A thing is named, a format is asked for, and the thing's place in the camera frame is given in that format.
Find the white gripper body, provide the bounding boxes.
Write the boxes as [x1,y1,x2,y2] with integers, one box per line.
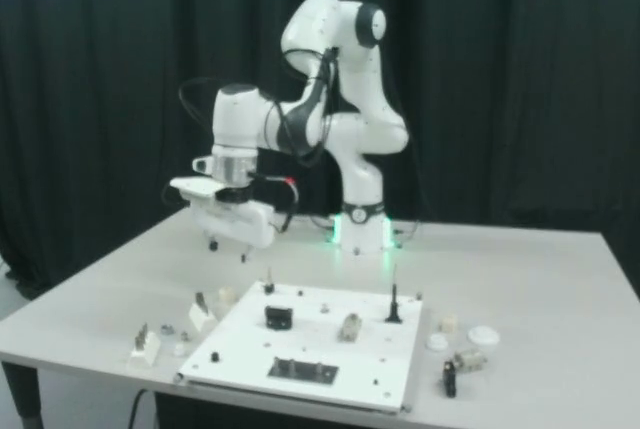
[189,198,278,249]

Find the white peg holder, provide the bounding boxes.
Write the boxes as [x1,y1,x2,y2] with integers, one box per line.
[187,303,219,333]
[126,337,164,368]

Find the white task board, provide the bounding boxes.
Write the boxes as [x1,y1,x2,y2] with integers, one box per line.
[174,279,432,413]

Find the black USB plug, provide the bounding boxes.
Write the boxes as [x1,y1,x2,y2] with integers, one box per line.
[383,263,404,324]

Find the black panel under table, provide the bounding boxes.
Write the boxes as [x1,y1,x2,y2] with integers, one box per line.
[154,391,412,429]

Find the black curtain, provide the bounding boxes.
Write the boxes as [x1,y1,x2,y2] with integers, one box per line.
[0,0,640,295]

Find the black D-SUB plug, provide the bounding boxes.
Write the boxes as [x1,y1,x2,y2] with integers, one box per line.
[442,357,459,399]

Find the dark grey table leg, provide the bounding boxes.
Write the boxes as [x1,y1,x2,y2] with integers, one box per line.
[1,361,42,429]

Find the metal waterproof plug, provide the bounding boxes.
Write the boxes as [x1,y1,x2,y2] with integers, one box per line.
[457,347,487,373]

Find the white large gear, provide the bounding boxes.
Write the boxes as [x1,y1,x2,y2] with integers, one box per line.
[468,326,501,348]

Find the flat white mount plate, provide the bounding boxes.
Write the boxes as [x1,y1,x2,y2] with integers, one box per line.
[169,176,229,200]

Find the silver flange ring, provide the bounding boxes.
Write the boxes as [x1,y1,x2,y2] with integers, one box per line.
[212,155,252,186]

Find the black hanging cable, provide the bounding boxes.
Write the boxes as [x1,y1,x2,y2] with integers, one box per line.
[127,388,147,429]

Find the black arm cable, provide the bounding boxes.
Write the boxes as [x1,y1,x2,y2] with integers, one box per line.
[178,46,346,166]

